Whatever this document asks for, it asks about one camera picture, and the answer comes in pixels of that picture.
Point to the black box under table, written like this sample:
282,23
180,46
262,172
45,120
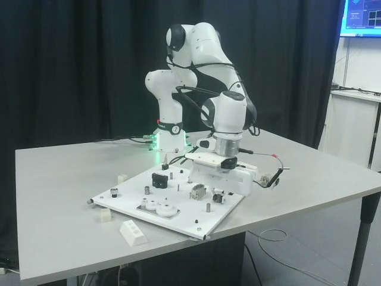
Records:
202,262

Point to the thin black rod red tag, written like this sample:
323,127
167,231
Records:
276,178

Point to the white small gear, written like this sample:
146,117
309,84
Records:
145,201

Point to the white large gear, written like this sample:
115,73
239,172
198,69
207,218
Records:
165,210

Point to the small white block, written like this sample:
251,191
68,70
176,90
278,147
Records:
105,215
122,178

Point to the black curtain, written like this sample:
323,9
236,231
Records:
74,74

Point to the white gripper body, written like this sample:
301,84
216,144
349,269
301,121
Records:
226,180

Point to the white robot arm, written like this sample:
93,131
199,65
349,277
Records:
229,113

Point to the white medium gear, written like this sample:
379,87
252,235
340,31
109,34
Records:
152,205

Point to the white holder with holes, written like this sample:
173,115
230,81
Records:
133,233

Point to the white task board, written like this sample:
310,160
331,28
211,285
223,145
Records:
178,214

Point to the blue screen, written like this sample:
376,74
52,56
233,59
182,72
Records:
361,18

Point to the metal BNC plug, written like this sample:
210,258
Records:
113,193

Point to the beige D-SUB plug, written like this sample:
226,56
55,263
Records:
265,179

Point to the white cabinet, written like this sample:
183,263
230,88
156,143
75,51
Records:
351,128

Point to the black waterproof plug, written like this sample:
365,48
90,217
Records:
164,167

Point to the black table leg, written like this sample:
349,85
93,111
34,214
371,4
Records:
361,238

